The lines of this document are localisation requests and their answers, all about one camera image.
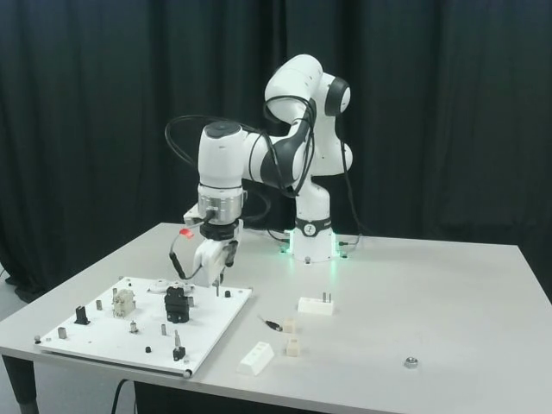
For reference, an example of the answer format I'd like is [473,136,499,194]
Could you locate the black table leg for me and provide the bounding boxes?
[0,353,35,414]

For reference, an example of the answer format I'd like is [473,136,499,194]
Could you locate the black plug with short cable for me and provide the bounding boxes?
[256,315,284,332]

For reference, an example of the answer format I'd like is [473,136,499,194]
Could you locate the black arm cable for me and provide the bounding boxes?
[265,97,364,248]

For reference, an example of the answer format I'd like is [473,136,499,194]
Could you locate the black looped cable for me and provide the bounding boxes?
[165,114,209,176]

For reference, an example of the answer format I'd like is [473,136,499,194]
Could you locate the white peg holder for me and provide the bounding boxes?
[297,296,336,317]
[236,340,278,375]

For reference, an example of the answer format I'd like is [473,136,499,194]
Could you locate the black rod with red tag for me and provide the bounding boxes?
[167,228,204,280]

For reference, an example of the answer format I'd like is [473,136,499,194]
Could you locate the black USB plug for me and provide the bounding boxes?
[172,329,187,362]

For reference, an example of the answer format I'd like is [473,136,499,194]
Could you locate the black cable under table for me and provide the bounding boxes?
[111,378,134,414]

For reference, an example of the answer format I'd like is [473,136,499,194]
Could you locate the beige waterproof plug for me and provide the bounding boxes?
[110,289,135,319]

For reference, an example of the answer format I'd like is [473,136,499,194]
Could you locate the black D-SUB plug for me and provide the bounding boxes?
[163,282,191,325]

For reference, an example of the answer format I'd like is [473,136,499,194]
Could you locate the white task board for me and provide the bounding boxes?
[33,275,255,380]

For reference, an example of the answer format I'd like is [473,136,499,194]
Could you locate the black curtains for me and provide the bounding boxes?
[0,0,552,298]

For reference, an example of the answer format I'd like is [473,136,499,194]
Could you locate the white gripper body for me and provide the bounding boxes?
[191,239,229,287]

